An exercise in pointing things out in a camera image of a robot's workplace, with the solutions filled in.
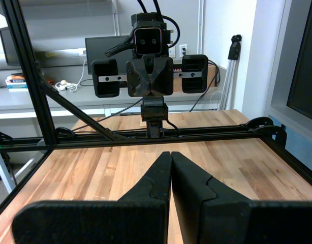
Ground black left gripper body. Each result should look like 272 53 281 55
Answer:
91 54 209 99

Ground cardboard box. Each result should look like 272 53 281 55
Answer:
172 63 221 94

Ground black computer monitor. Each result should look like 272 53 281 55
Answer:
0 26 22 67
84 35 136 76

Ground black braided cable sleeve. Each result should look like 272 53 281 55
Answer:
104 38 135 58

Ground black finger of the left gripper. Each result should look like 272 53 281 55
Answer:
150 56 174 97
126 59 152 98

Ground black aluminium frame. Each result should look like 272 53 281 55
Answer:
0 0 312 222

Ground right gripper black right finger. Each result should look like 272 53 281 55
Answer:
172 151 312 244

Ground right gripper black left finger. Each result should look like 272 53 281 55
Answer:
12 151 171 244

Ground white coiled cable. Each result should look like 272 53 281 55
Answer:
54 59 87 93

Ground grey desk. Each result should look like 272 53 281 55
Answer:
0 65 229 120

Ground stack of books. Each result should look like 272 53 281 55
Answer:
5 75 29 93

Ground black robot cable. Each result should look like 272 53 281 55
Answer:
161 15 181 49
137 0 149 14
152 0 164 20

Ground tripod black head silver legs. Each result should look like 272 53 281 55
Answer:
219 34 242 111

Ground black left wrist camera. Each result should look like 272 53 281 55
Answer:
132 26 164 55

